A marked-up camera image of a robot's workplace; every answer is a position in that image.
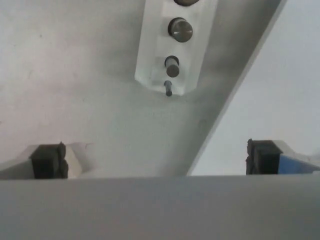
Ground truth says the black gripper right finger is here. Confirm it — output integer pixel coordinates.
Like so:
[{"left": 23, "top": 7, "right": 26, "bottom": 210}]
[{"left": 246, "top": 138, "right": 320, "bottom": 176}]

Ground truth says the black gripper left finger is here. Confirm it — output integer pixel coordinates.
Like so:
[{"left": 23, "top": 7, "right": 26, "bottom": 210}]
[{"left": 0, "top": 141, "right": 70, "bottom": 180}]

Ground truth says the thin metal round peg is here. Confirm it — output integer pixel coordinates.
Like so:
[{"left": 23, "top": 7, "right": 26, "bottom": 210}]
[{"left": 163, "top": 80, "right": 173, "bottom": 98}]

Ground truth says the small metal round peg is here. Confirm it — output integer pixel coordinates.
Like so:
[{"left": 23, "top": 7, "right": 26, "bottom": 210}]
[{"left": 164, "top": 55, "right": 181, "bottom": 78}]

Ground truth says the white round peg holder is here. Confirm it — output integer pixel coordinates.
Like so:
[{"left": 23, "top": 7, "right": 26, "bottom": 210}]
[{"left": 134, "top": 0, "right": 216, "bottom": 97}]

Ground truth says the large metal round peg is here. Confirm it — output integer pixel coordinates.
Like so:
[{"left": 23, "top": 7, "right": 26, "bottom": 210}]
[{"left": 168, "top": 16, "right": 194, "bottom": 45}]

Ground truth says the largest metal round peg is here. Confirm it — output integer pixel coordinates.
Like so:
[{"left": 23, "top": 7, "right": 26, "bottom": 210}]
[{"left": 174, "top": 0, "right": 200, "bottom": 7}]

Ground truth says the small white empty holder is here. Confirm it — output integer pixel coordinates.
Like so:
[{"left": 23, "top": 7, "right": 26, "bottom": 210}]
[{"left": 65, "top": 141, "right": 97, "bottom": 179}]

